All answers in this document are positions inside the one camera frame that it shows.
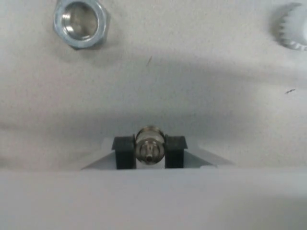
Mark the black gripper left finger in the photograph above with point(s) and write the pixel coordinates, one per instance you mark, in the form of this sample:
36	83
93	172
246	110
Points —
123	153

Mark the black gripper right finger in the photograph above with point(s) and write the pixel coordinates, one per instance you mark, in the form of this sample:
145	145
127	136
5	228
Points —
175	153

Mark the metal BNC plug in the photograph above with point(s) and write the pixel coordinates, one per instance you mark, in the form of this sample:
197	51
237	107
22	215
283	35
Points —
149	143

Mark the silver metal hex nut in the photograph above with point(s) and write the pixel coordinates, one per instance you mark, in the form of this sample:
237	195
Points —
58	26

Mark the white large gear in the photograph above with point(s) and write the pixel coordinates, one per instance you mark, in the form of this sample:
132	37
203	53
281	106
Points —
295	26

